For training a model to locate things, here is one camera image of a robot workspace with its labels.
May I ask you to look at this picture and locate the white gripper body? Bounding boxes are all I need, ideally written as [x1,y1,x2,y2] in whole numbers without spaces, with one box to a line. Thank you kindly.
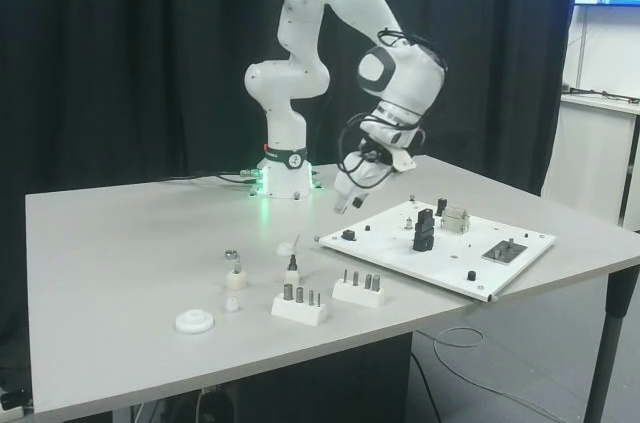
[332,149,395,195]

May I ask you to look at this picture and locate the black D-SUB plug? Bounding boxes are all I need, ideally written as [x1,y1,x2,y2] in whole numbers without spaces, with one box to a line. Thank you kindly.
[412,209,435,252]

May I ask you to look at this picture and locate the white task board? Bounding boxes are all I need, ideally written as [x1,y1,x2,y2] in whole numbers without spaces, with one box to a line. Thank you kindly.
[318,200,558,304]

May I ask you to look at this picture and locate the white square peg holder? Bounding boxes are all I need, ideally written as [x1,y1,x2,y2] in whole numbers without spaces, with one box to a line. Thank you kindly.
[331,278,387,310]

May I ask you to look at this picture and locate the white round peg holder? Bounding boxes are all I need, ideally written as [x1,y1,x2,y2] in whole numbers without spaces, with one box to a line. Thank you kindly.
[270,290,329,329]

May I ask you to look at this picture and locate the metal bolt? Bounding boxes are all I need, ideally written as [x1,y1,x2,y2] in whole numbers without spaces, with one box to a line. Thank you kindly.
[222,248,247,272]

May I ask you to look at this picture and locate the white large gear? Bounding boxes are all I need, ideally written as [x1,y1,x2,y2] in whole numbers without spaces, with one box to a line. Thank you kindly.
[174,308,216,334]

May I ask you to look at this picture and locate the white cabinet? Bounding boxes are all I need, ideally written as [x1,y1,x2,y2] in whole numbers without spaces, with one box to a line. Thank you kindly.
[542,90,640,235]

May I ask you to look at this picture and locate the black curtain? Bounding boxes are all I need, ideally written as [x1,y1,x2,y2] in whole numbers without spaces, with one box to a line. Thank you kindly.
[0,0,587,397]

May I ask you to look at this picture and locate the dark table leg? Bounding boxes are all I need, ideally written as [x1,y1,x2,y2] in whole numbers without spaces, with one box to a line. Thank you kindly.
[583,268,633,423]

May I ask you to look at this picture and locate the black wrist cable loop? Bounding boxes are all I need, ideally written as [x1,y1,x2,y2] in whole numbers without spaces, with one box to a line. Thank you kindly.
[339,111,375,170]

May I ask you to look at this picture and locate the black base cables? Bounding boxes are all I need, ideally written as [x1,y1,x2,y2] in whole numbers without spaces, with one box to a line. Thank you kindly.
[168,169,262,190]

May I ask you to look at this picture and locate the grey floor cable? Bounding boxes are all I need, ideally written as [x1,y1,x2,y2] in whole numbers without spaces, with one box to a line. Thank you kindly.
[431,325,557,420]

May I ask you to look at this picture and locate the black cable on cabinet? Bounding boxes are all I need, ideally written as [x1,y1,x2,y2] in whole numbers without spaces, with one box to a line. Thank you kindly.
[560,85,640,106]

